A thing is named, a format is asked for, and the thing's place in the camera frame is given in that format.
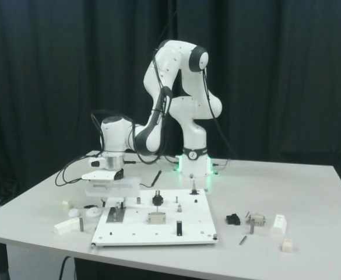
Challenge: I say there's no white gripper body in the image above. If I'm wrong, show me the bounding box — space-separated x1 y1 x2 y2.
85 177 140 202

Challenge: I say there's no flat white mounting plate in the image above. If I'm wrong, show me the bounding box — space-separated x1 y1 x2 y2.
82 171 116 180

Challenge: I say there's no black round plug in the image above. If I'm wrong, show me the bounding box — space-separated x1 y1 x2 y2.
152 189 164 207

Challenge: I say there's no long white peg holder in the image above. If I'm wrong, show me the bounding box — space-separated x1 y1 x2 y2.
52 217 81 235

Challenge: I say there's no white task board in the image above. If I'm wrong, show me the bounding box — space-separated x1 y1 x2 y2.
90 188 219 249

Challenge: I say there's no black curtain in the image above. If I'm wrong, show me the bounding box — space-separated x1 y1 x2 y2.
0 0 341 202

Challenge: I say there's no white holder with holes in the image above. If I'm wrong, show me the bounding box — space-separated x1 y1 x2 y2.
269 213 288 236

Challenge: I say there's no small white cube holder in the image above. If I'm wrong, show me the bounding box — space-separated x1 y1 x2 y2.
280 238 294 252

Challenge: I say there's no silver flange ring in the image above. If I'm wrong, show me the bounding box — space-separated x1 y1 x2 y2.
104 155 124 170

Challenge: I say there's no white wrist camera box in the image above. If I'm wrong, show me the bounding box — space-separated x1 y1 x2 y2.
89 157 106 169

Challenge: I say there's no thin black rod on wire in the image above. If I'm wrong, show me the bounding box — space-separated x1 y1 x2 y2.
142 170 163 188

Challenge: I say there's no black looped cable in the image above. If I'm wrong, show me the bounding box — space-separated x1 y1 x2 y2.
54 109 136 188

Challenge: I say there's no black floor cable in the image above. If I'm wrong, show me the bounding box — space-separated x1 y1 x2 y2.
60 255 78 280

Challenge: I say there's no black hanging cable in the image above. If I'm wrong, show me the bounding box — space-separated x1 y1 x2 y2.
201 66 233 167

